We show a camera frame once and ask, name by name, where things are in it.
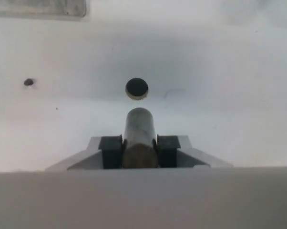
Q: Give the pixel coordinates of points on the white task board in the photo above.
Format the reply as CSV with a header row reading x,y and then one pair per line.
x,y
205,71

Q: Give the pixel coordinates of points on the metal round peg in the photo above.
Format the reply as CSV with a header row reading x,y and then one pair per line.
x,y
139,128

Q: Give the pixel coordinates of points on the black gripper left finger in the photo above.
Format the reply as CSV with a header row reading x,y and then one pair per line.
x,y
110,150

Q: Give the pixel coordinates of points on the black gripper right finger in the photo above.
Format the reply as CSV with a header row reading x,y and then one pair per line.
x,y
168,150

